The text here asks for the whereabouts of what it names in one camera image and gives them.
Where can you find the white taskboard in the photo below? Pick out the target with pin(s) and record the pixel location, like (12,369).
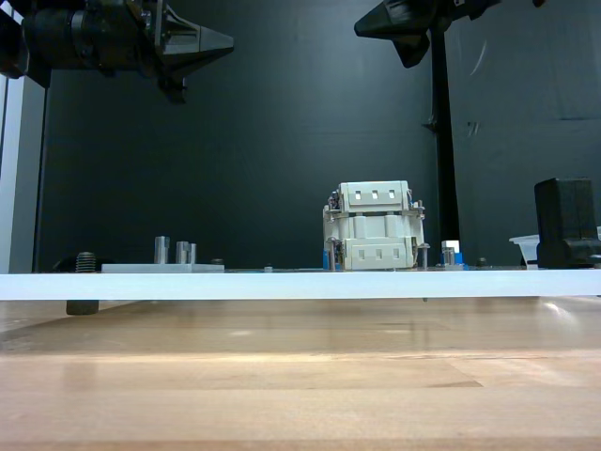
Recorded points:
(300,286)

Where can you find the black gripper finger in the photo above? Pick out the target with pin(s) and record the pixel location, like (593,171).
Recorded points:
(404,23)
(188,42)

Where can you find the blue connector holder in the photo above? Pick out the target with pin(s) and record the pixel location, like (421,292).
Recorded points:
(325,260)

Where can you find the black aluminium frame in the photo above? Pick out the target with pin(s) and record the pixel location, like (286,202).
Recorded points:
(443,141)

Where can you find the grey metal plate with posts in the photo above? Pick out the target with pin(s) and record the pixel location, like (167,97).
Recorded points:
(164,268)

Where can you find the small blue white socket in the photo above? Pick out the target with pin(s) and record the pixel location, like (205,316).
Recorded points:
(451,256)

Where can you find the beige HAN10E connector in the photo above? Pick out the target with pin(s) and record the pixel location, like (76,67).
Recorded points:
(375,225)

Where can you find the black board screw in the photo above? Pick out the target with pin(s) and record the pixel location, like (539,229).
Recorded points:
(86,262)
(482,263)

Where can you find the clear plastic tub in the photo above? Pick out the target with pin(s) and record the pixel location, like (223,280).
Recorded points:
(523,242)

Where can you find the black clip connector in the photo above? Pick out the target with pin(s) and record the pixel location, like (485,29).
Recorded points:
(563,221)

